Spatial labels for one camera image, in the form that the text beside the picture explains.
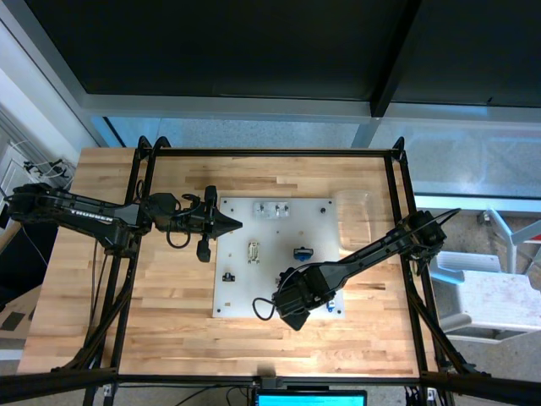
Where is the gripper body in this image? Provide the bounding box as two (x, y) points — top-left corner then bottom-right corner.
(274, 266), (326, 332)
(170, 184), (219, 264)

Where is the black table frame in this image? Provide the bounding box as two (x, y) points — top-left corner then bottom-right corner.
(0, 134), (541, 406)

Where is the clear plastic tub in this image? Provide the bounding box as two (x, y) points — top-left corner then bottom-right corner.
(333, 189), (375, 251)

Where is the white board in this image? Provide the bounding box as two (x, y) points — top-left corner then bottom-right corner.
(210, 195), (347, 319)

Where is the cardboard box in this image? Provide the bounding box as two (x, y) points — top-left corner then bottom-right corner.
(0, 285), (43, 339)

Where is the blue laptop screen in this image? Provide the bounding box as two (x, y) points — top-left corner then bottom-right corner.
(252, 388), (368, 406)

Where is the grey metal chair frame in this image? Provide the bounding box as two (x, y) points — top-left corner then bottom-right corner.
(477, 206), (541, 276)

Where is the white plastic stool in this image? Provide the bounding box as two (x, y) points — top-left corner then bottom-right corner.
(430, 251), (541, 343)

